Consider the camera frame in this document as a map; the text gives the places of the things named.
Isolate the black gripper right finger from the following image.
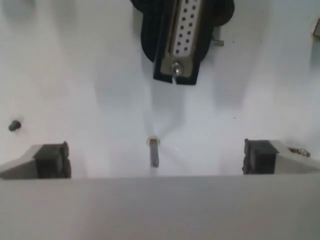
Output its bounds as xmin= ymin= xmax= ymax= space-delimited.
xmin=241 ymin=138 xmax=320 ymax=176

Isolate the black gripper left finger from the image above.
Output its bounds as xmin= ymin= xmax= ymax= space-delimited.
xmin=0 ymin=141 xmax=72 ymax=180

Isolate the thin metal bolt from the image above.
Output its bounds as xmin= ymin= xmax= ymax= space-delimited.
xmin=145 ymin=135 xmax=161 ymax=169

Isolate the white task board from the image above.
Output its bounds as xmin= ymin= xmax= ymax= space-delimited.
xmin=0 ymin=0 xmax=320 ymax=179

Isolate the small black knob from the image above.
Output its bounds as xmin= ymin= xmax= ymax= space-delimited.
xmin=8 ymin=119 xmax=23 ymax=132

